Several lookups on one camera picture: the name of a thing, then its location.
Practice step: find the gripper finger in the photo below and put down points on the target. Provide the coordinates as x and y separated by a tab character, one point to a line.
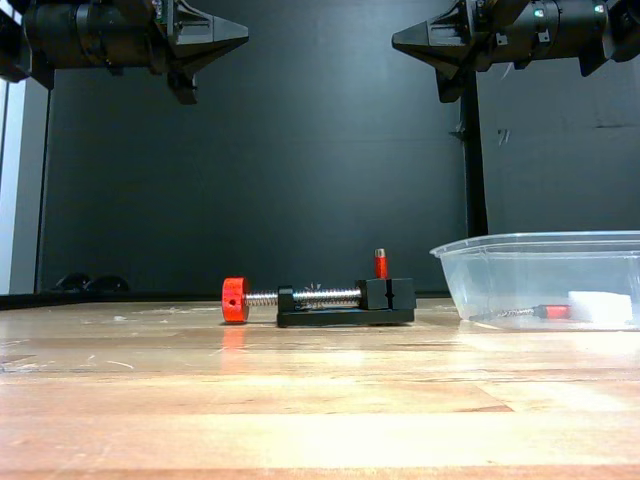
210	30
445	32
452	61
192	56

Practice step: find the red RCA receptacle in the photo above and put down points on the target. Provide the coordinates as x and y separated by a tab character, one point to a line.
381	265

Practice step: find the clear plastic tub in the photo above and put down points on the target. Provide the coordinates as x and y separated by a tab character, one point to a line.
500	270

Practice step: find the black vise with orange knob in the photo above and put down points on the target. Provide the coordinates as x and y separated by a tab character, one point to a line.
390	300

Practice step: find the white foam block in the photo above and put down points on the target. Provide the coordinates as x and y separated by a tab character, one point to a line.
600	306

